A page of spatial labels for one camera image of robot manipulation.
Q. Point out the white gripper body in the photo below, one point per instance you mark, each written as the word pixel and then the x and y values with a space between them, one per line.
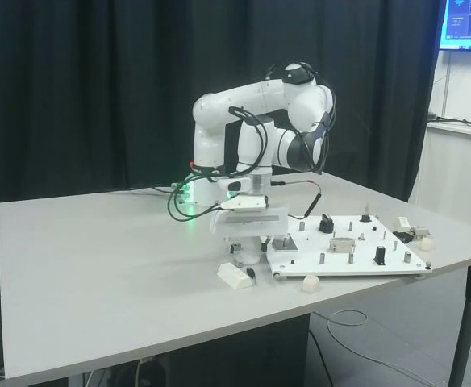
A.
pixel 251 225

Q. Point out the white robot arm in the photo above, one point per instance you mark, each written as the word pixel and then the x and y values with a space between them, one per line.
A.
pixel 219 109

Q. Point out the white round gear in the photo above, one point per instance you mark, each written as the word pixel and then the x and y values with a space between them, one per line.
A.
pixel 247 258

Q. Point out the long white peg holder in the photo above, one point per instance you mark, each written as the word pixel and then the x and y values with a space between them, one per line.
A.
pixel 233 275

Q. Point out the small black plug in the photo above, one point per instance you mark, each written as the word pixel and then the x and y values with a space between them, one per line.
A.
pixel 251 274

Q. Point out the small white holder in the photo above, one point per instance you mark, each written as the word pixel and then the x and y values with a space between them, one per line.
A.
pixel 310 283
pixel 427 244

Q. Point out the white task board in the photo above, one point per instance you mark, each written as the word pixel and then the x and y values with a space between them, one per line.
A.
pixel 340 266

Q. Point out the black flat plug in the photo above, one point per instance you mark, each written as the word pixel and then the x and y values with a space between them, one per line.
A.
pixel 401 236

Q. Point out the small white box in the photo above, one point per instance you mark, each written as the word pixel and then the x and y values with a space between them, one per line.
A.
pixel 404 222

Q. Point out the white cabinet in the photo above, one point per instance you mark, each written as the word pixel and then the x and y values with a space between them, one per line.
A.
pixel 453 173

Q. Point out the black curtain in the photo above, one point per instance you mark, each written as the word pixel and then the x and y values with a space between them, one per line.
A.
pixel 98 80

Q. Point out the dark table leg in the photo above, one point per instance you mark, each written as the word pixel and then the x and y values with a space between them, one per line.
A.
pixel 466 322

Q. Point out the blue screen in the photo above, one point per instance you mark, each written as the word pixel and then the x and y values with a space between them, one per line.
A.
pixel 467 24

